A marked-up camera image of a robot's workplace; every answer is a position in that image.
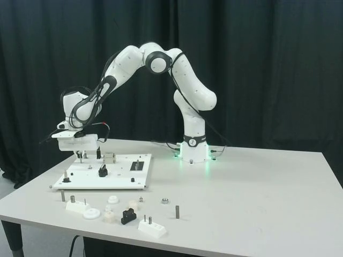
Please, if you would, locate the white task board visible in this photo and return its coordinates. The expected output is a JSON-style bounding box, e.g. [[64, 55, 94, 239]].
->
[[50, 153, 153, 192]]

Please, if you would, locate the black camera cable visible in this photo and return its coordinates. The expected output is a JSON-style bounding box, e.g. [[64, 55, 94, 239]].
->
[[39, 127, 63, 146]]

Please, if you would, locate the black D-SUB plug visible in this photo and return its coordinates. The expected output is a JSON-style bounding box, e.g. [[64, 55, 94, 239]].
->
[[121, 207, 138, 225]]

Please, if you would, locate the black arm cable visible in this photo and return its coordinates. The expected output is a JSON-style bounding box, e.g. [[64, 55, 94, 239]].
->
[[61, 52, 217, 150]]

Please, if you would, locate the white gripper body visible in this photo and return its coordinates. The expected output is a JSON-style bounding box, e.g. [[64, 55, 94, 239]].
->
[[57, 134, 98, 152]]

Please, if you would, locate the white large gear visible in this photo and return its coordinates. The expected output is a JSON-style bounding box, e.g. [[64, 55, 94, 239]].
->
[[83, 208, 101, 221]]

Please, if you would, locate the black table leg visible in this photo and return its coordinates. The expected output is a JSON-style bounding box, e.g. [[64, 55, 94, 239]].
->
[[0, 219, 23, 257]]

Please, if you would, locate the black cable under table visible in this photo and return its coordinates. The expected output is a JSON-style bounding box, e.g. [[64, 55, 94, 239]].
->
[[69, 235, 83, 257]]

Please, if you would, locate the white peg holder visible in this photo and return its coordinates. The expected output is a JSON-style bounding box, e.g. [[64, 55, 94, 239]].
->
[[137, 216, 167, 238], [65, 200, 92, 215]]

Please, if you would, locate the thin black rod on wire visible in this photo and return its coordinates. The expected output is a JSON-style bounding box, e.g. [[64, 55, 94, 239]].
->
[[92, 120, 111, 160]]

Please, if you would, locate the black curtain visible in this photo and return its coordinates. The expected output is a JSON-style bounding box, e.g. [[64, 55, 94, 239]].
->
[[0, 0, 343, 188]]

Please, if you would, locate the black base cable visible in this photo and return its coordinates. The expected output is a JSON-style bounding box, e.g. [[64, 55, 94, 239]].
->
[[208, 145, 228, 156], [152, 140, 181, 151]]

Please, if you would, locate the white plug holder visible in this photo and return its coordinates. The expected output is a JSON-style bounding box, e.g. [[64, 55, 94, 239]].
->
[[102, 211, 117, 224]]

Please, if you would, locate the flat white mounting plate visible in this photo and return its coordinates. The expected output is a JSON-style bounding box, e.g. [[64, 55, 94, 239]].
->
[[51, 129, 81, 140]]

